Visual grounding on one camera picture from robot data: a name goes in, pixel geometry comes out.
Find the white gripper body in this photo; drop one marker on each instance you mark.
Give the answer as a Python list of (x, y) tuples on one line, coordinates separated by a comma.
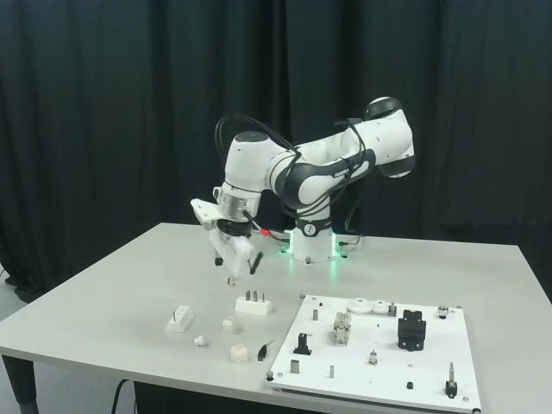
[(233, 254)]

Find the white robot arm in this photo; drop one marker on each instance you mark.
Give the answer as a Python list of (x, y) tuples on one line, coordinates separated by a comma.
[(388, 133)]

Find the white square peg holder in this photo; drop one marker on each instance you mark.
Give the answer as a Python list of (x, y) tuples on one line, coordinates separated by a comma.
[(254, 307)]

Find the white round peg holder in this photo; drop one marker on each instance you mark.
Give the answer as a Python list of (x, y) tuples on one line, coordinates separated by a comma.
[(181, 321)]

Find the large metal round peg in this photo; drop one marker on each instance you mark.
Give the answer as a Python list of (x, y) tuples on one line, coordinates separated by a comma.
[(316, 314)]

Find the large metal square peg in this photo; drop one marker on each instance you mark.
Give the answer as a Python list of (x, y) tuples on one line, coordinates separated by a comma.
[(296, 365)]

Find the small cream plug holder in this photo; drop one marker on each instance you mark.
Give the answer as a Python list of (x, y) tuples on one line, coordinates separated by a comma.
[(230, 324), (240, 353)]

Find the white small gear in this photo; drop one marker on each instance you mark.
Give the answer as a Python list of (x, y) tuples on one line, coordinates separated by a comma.
[(199, 341)]

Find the black USB plug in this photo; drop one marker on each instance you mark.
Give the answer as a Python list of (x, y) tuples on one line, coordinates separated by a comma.
[(261, 353)]

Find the white large gear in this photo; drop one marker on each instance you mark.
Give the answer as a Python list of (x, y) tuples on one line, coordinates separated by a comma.
[(359, 306)]

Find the white medium gear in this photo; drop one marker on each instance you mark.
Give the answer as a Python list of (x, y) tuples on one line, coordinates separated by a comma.
[(380, 306)]

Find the metal BNC plug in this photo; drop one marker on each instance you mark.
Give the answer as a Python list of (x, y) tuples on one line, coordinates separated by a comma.
[(372, 358)]

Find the black curtain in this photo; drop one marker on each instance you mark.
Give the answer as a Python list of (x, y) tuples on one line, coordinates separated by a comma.
[(129, 108)]

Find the white task board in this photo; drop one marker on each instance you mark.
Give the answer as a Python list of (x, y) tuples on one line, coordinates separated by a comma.
[(388, 375)]

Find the black D-SUB plug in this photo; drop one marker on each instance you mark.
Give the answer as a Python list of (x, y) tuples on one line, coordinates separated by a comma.
[(412, 330)]

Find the metal waterproof plug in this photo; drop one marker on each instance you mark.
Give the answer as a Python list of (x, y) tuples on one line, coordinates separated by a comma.
[(442, 311)]

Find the black table leg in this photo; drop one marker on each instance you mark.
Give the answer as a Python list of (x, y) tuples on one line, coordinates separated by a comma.
[(21, 384)]

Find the metal bolt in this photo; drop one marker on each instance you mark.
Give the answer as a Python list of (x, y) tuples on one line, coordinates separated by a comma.
[(451, 371)]

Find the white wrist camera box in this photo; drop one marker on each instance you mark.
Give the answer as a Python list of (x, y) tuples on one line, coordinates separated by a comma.
[(202, 211)]

